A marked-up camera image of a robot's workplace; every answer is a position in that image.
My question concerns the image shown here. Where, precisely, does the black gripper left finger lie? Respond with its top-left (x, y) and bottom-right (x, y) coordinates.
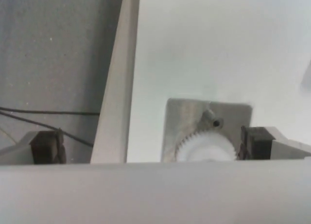
top-left (0, 127), bottom-right (66, 165)

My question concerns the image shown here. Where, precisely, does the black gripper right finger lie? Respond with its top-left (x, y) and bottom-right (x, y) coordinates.
top-left (239, 125), bottom-right (311, 161)

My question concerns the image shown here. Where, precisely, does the white medium gear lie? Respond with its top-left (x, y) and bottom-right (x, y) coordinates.
top-left (176, 131), bottom-right (237, 163)

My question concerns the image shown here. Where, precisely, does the white task board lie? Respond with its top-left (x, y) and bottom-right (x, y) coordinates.
top-left (126, 0), bottom-right (311, 164)

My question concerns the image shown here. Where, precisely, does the black floor cable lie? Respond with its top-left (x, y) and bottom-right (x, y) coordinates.
top-left (0, 106), bottom-right (101, 116)
top-left (0, 110), bottom-right (94, 147)

